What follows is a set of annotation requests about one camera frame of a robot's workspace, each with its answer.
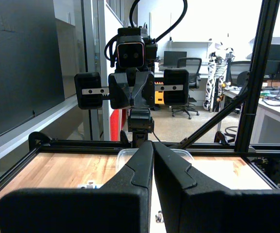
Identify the yellow black tool case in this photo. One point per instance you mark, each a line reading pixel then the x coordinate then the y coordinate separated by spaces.
pixel 159 97

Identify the clear plastic tub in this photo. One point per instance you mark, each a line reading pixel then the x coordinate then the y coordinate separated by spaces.
pixel 124 157

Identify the white task board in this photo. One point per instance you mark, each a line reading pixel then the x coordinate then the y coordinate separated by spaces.
pixel 156 206

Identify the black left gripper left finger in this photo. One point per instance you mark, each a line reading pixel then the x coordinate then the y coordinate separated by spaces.
pixel 81 211

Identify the black aluminium frame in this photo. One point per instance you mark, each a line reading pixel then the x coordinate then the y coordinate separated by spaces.
pixel 263 48

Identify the black mesh office chair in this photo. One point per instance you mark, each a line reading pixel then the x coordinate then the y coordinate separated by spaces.
pixel 190 70

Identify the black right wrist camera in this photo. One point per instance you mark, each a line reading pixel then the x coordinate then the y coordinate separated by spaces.
pixel 130 52

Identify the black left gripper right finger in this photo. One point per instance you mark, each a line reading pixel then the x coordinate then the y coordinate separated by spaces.
pixel 227 211

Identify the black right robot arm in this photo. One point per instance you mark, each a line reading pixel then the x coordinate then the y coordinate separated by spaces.
pixel 139 121

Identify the red cabinet panel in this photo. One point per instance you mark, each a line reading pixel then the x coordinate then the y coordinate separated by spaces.
pixel 116 126

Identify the small blue connector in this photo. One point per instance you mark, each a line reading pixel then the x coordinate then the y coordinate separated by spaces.
pixel 94 186

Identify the small silver screw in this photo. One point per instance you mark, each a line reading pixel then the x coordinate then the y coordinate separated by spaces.
pixel 159 216

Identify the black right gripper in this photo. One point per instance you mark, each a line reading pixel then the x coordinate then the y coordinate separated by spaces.
pixel 88 82

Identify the white office desk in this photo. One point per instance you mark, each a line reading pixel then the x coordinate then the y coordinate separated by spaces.
pixel 275 114

